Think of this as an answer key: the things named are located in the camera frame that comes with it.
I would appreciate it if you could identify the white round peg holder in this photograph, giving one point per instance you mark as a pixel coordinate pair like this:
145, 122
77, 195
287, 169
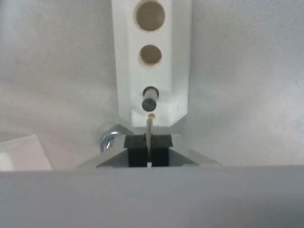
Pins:
178, 71

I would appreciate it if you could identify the thin metal round peg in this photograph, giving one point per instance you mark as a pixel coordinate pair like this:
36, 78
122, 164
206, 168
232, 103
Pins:
149, 133

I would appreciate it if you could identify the metal bolt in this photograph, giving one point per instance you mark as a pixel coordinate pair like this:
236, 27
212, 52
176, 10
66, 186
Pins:
111, 137

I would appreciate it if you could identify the medium metal round peg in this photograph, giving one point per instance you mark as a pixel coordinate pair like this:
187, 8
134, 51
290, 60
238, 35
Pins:
150, 101

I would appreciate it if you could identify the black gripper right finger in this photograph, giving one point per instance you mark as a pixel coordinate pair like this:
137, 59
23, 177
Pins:
161, 152

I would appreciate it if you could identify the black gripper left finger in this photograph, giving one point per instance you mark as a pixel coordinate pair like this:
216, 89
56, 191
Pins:
135, 152

